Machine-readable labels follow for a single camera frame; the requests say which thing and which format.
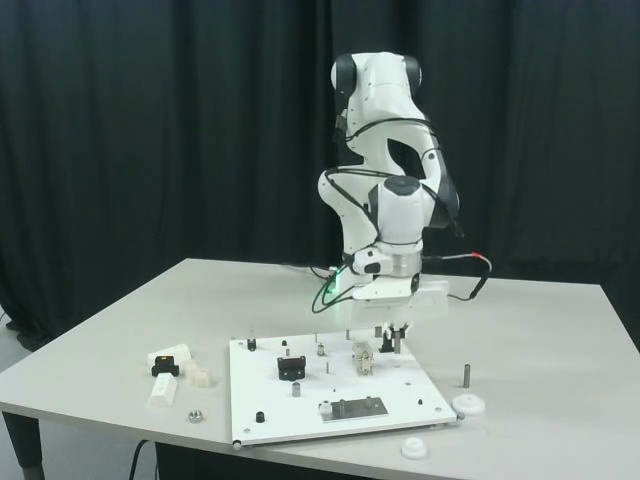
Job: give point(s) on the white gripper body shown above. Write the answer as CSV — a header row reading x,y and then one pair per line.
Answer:
x,y
380,312

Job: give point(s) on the metal square peg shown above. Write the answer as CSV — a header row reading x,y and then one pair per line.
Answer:
x,y
396,342

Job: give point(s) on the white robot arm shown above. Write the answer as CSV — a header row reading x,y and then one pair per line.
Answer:
x,y
395,215

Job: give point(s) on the tall metal round peg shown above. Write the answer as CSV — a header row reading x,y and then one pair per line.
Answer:
x,y
466,376

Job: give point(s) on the short metal round peg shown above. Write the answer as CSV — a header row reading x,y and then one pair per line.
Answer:
x,y
297,389

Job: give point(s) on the white task board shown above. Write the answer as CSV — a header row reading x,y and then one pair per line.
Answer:
x,y
350,390

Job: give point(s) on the thin black rod red tag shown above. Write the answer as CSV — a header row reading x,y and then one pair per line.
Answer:
x,y
480,289

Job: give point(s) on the white large gear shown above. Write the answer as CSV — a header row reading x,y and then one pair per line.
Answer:
x,y
469,404

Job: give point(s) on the white small gear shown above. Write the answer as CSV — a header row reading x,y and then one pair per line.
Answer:
x,y
325,409

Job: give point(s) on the white medium gear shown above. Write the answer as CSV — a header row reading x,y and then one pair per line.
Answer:
x,y
415,447

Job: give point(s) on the small white holder block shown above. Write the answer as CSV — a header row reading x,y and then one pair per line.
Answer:
x,y
206,378
192,372

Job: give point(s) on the long white holder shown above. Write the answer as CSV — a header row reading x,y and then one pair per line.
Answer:
x,y
172,352

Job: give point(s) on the metal hex nut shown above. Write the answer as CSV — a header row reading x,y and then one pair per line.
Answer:
x,y
194,415

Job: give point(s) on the black D-SUB plug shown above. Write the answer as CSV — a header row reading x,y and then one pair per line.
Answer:
x,y
164,366

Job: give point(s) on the white holder with holes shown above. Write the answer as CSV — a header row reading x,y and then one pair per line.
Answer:
x,y
162,392

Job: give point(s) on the black curtain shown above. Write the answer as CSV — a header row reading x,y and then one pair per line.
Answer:
x,y
150,150

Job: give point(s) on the dark table leg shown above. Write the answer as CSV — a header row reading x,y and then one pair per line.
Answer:
x,y
22,445

